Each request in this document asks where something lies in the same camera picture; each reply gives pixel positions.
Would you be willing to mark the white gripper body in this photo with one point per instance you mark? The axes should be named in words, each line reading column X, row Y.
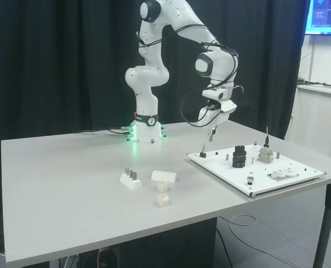
column 210, row 117

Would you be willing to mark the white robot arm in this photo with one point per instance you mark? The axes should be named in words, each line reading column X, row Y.
column 151, row 78

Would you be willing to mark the white square peg holder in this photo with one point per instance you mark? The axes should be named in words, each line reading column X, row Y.
column 162, row 176

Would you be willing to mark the thick metal round peg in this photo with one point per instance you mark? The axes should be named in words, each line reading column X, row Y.
column 132, row 175

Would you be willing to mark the medium metal round peg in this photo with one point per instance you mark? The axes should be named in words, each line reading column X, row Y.
column 128, row 172

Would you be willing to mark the white round peg holder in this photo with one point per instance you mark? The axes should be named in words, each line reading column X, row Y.
column 130, row 183

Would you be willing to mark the flat white mounting plate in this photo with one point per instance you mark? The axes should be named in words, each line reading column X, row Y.
column 229, row 106

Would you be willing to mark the small black plug metal pin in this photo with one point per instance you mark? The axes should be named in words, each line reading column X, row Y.
column 202, row 154

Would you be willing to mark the white task board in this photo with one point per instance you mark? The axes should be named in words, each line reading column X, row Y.
column 210, row 163

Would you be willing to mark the black D-SUB plug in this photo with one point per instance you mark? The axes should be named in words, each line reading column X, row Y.
column 239, row 159

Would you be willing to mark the round metal plug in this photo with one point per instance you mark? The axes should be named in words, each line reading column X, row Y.
column 249, row 179

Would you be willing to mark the white medium gear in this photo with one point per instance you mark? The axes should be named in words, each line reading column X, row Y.
column 280, row 174

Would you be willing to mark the small cream cube holder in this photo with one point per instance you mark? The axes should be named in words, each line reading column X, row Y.
column 163, row 201

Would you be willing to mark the white large gear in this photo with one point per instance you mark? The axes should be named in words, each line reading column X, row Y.
column 290, row 172

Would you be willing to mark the white cabinet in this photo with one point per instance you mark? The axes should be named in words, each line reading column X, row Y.
column 316, row 120

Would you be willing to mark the blue screen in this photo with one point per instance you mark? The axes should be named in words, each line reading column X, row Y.
column 326, row 16

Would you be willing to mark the black table leg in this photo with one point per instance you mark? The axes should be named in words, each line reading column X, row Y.
column 326, row 223

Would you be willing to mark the black curtain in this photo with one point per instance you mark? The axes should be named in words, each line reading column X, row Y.
column 56, row 69

